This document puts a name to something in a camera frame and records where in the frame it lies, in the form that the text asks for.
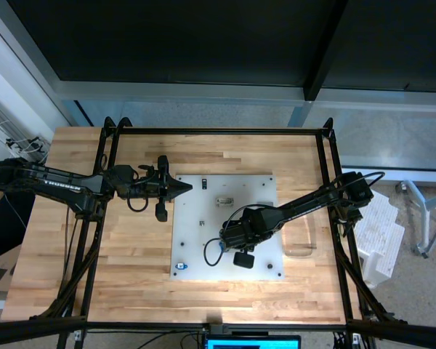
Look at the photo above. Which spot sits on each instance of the screen with blue edge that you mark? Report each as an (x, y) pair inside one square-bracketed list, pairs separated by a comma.
[(252, 343)]

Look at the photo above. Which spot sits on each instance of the white board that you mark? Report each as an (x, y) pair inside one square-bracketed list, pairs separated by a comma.
[(196, 203)]

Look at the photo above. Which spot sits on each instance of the flat cardboard box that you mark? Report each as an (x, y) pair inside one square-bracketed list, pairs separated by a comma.
[(3, 261)]

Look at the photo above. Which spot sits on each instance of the blue square holder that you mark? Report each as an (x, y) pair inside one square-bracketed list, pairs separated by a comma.
[(176, 267)]

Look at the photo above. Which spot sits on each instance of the grey metal stand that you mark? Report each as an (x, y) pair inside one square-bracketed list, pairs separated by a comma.
[(424, 232)]

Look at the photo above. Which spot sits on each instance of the black aluminium frame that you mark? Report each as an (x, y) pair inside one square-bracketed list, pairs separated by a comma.
[(221, 131)]

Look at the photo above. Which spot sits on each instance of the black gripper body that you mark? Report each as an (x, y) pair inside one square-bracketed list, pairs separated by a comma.
[(162, 163), (238, 234)]

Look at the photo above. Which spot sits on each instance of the black connector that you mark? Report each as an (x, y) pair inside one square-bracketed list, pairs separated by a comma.
[(204, 185)]

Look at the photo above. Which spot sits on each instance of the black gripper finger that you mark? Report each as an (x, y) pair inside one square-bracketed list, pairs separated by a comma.
[(175, 192), (176, 184)]

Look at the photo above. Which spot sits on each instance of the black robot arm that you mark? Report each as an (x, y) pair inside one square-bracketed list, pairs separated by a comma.
[(58, 185), (312, 200)]

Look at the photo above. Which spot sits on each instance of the clear plastic tub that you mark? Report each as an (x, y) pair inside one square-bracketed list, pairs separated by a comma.
[(294, 236)]

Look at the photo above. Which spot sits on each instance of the white stepped foam block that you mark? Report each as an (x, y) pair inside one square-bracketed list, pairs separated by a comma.
[(378, 232)]

